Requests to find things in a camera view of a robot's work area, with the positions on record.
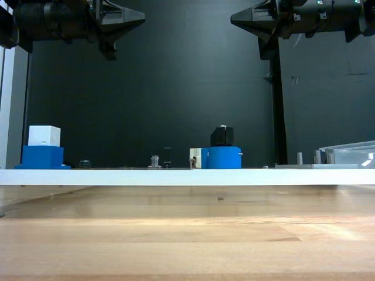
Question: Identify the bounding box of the white taskboard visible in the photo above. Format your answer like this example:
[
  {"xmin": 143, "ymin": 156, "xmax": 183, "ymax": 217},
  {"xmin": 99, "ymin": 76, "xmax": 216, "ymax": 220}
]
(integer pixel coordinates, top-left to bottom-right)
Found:
[{"xmin": 0, "ymin": 168, "xmax": 375, "ymax": 187}]

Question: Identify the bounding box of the grey metal plate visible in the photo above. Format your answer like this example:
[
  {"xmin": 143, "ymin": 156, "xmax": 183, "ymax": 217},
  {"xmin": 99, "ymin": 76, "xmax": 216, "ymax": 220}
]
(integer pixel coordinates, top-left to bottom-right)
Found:
[{"xmin": 274, "ymin": 163, "xmax": 359, "ymax": 170}]

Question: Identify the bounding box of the beige connector housing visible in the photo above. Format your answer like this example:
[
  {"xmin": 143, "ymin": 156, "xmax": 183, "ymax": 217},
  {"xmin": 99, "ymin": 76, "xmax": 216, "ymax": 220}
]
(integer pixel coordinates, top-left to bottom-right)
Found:
[{"xmin": 189, "ymin": 148, "xmax": 210, "ymax": 170}]

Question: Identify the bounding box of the white cube block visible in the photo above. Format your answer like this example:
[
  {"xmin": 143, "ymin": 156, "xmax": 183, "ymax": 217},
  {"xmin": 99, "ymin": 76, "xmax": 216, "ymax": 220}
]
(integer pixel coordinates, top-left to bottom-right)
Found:
[{"xmin": 28, "ymin": 125, "xmax": 62, "ymax": 147}]

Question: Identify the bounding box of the black wall post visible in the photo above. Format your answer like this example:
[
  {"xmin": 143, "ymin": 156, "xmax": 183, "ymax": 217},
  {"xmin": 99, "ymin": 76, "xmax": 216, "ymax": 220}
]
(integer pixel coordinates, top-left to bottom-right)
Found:
[{"xmin": 263, "ymin": 57, "xmax": 288, "ymax": 165}]

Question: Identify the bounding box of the small metal clamp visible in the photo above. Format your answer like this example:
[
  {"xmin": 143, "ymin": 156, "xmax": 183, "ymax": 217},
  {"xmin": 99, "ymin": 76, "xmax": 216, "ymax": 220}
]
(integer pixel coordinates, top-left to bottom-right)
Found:
[{"xmin": 148, "ymin": 154, "xmax": 163, "ymax": 169}]

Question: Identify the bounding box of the blue round holder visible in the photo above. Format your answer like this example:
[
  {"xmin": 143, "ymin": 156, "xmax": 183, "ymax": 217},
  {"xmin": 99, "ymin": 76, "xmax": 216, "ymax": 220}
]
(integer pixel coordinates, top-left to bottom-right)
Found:
[{"xmin": 206, "ymin": 146, "xmax": 243, "ymax": 170}]

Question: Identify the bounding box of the clear plastic tub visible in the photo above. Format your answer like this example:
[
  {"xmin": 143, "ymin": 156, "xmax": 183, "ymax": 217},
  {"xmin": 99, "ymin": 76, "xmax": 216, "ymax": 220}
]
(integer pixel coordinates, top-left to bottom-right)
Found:
[{"xmin": 318, "ymin": 140, "xmax": 375, "ymax": 169}]

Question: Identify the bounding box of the black plug block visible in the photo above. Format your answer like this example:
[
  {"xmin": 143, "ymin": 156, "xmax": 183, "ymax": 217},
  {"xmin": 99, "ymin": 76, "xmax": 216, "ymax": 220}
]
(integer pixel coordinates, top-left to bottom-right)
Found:
[{"xmin": 210, "ymin": 125, "xmax": 234, "ymax": 147}]

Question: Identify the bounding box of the blue square mount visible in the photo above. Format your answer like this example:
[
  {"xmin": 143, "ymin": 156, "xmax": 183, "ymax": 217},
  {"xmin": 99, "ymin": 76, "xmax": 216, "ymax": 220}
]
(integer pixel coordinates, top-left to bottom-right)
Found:
[{"xmin": 14, "ymin": 145, "xmax": 72, "ymax": 170}]

